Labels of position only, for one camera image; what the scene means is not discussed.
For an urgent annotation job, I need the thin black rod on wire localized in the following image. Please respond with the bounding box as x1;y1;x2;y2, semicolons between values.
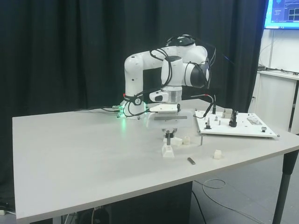
191;93;216;118

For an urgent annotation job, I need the white task board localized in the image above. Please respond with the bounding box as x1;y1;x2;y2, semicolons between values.
194;109;280;140

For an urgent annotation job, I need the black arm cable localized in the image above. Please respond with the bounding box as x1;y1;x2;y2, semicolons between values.
123;34;217;117

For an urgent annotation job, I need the blue screen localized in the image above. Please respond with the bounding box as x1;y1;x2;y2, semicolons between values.
264;0;299;30

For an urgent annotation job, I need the black box under table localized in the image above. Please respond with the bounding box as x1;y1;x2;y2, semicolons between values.
61;181;193;224

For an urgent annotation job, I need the black table leg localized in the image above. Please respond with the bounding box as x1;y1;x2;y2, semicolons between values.
272;149;295;224

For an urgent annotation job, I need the grey floor cable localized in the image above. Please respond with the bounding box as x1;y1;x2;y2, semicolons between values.
201;178;278;224

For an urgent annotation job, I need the black base cable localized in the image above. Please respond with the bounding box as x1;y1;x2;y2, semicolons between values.
78;105;123;115

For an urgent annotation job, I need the black curtain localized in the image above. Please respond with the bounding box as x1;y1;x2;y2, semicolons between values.
0;0;269;206

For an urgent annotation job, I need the white cabinet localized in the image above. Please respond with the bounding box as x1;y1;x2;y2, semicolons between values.
247;69;299;135

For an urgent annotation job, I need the black floor cable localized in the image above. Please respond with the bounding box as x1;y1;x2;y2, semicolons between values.
191;189;212;224

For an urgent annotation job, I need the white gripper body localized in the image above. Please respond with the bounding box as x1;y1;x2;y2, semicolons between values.
146;111;195;130

